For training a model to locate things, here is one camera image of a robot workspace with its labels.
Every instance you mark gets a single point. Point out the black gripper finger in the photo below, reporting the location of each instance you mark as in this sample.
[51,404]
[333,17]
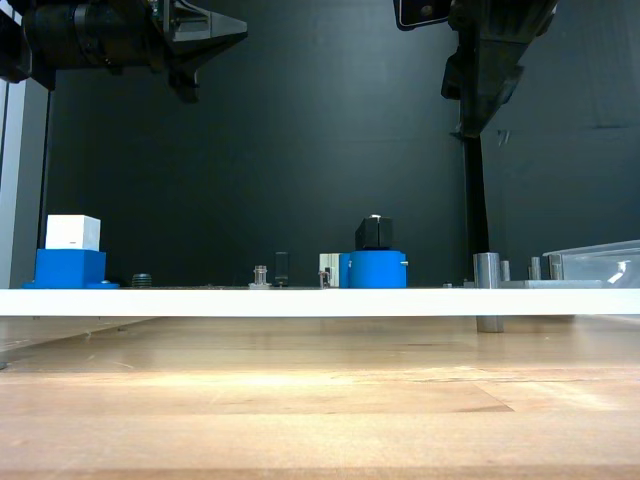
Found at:
[200,50]
[460,75]
[492,75]
[225,25]

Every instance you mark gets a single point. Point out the thick metal cylinder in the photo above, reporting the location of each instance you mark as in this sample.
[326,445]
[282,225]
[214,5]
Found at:
[487,290]

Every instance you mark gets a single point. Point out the black block connector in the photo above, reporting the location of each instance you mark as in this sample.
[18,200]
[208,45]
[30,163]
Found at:
[372,232]

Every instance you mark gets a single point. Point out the white cube block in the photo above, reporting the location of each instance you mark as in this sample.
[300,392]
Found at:
[70,231]

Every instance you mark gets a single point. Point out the thin metal peg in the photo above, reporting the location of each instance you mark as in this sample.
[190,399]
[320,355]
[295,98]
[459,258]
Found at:
[505,270]
[555,267]
[535,267]

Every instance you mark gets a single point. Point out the black ribbed knob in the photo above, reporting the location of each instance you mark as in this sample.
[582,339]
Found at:
[142,281]

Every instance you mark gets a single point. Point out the small black plug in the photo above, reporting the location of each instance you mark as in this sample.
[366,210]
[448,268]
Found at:
[282,265]

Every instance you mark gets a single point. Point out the clear plastic socket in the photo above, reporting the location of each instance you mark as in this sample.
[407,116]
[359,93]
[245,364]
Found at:
[259,276]

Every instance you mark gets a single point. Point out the clear plastic tub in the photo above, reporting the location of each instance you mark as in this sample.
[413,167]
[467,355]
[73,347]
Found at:
[590,262]

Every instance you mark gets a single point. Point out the blue round holder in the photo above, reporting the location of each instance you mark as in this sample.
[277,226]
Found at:
[377,270]

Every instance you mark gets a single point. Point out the grey metal plate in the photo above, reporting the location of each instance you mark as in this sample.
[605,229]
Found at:
[550,284]

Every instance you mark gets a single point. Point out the blue square holder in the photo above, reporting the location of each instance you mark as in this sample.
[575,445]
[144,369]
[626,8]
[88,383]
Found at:
[65,267]

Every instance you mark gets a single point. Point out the white connector housing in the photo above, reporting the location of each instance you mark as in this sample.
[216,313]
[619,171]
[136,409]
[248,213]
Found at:
[331,267]

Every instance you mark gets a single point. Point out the white task board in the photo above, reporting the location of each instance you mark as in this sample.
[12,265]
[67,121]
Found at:
[320,302]

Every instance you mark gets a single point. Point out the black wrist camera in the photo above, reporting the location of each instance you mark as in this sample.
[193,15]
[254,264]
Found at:
[420,10]

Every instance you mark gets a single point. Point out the black table frame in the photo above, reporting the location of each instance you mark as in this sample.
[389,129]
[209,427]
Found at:
[475,200]

